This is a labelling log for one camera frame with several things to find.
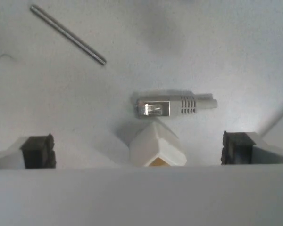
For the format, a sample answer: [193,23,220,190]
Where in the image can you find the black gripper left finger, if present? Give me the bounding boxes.
[0,133,57,170]

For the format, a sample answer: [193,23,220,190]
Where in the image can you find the white block holder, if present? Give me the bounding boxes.
[128,121,188,167]

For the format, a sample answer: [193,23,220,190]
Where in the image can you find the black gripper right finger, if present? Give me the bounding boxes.
[221,130,283,165]

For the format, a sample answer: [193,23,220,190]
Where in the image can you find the grey Ethernet plug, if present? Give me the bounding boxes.
[135,93,218,119]

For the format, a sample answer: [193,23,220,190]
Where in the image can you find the metal round peg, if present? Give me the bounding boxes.
[29,4,107,66]

